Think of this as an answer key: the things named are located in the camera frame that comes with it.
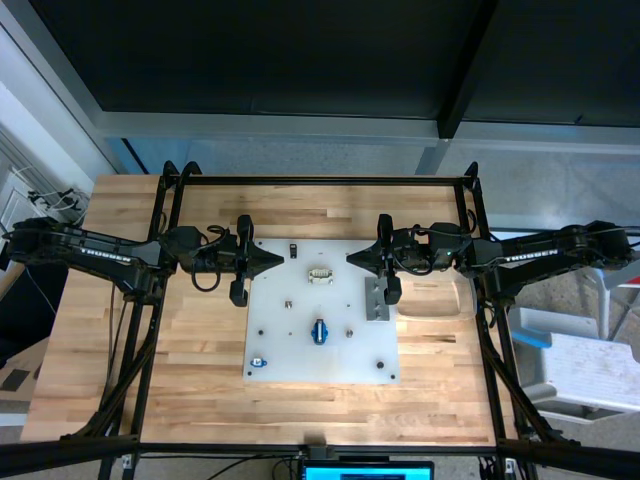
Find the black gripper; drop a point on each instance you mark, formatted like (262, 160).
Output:
(243, 260)
(386, 257)

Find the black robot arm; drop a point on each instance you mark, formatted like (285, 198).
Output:
(530, 256)
(107, 255)

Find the small black socket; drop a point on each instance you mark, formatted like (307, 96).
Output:
(294, 251)

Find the beige connector housing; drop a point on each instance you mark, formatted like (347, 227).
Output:
(320, 276)

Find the blue round clamp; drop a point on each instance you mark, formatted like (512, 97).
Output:
(311, 334)

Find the blue connector holder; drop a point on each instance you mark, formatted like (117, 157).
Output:
(265, 363)

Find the white task board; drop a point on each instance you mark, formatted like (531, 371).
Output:
(300, 360)

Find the black room pillar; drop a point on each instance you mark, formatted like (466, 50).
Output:
(465, 75)

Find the laptop screen with blue edge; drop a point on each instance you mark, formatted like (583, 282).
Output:
(365, 472)

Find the grey metal stand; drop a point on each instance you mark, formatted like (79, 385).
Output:
(602, 300)

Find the white step stool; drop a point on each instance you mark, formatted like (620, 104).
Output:
(590, 365)

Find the brown cardboard box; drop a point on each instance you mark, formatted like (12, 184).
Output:
(20, 370)

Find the grey metal bracket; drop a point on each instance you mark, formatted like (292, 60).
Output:
(372, 305)

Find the black aluminium frame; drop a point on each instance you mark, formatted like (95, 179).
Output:
(320, 179)

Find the small black camera box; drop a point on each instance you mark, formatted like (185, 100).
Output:
(316, 452)

